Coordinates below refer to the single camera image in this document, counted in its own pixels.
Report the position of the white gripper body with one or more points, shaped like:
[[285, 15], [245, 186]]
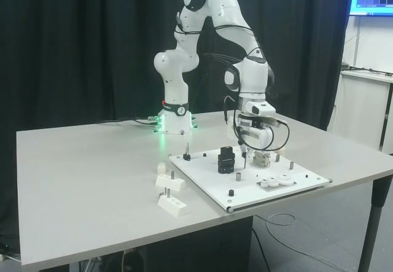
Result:
[[258, 137]]

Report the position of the thin metal square peg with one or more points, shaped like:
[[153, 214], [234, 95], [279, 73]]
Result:
[[244, 161]]

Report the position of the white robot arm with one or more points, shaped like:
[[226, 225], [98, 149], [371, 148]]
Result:
[[227, 17]]

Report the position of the thick metal round peg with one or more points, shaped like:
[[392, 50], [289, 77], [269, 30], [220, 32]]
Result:
[[238, 176]]

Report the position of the white peg holder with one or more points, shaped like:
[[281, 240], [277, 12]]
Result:
[[169, 183], [172, 207]]

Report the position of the flat white mounting plate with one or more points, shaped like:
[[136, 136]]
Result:
[[274, 122]]

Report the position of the beige rectangular connector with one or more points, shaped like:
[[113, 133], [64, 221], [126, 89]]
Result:
[[261, 160]]

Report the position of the black D-SUB plug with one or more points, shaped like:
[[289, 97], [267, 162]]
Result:
[[225, 163]]

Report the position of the white medium gear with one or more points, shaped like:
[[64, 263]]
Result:
[[271, 182]]

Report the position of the white small gear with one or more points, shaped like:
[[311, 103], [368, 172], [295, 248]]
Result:
[[264, 184]]

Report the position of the black round cap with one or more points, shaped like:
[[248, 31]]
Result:
[[231, 193]]

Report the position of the white task board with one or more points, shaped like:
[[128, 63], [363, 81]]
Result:
[[208, 186]]

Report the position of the white cabinet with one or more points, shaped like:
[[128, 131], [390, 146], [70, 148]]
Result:
[[362, 109]]

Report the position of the dark grey table leg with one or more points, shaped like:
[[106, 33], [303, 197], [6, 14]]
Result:
[[373, 216]]

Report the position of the black curtain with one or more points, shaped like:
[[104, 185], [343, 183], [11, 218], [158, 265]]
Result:
[[76, 54]]

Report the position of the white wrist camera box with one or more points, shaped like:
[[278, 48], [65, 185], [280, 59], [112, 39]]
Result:
[[261, 108]]

